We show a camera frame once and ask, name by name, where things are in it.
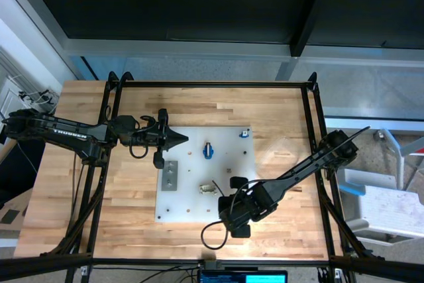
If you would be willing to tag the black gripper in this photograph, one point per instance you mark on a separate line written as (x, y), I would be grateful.
(245, 206)
(155, 138)

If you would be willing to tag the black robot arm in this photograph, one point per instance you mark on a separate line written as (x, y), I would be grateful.
(298, 172)
(66, 133)

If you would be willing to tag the beige connector housing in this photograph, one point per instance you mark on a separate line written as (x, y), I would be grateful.
(207, 190)

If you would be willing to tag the silver metal connector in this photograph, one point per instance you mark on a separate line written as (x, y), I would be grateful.
(207, 149)

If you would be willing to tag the grey metal plate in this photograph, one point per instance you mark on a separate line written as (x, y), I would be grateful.
(174, 177)

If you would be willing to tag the white board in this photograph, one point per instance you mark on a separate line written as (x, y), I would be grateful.
(192, 177)

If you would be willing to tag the laptop screen with blue edge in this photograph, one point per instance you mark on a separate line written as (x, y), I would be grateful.
(242, 278)

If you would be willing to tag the clear plastic tub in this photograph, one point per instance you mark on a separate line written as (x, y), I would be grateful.
(281, 157)

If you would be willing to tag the cardboard box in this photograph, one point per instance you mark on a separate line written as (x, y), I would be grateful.
(16, 203)

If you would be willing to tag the blue clamp mount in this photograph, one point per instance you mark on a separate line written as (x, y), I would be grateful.
(203, 154)

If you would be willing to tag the small grey camera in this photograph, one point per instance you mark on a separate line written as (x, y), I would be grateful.
(210, 263)

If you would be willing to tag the small blue mount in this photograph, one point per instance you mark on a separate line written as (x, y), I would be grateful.
(240, 136)

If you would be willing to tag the black metal frame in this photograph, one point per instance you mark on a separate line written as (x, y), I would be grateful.
(212, 83)

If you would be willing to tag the small white bracket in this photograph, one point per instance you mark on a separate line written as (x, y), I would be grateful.
(338, 273)
(84, 270)

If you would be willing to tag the black wall column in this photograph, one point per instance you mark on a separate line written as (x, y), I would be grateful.
(307, 14)

